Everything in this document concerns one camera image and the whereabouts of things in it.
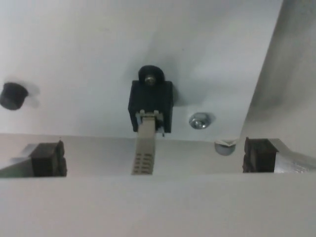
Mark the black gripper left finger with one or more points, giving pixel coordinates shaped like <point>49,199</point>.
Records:
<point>48,159</point>

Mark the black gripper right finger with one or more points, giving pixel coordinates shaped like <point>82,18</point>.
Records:
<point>259,155</point>

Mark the white task board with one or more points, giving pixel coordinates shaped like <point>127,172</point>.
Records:
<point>86,49</point>

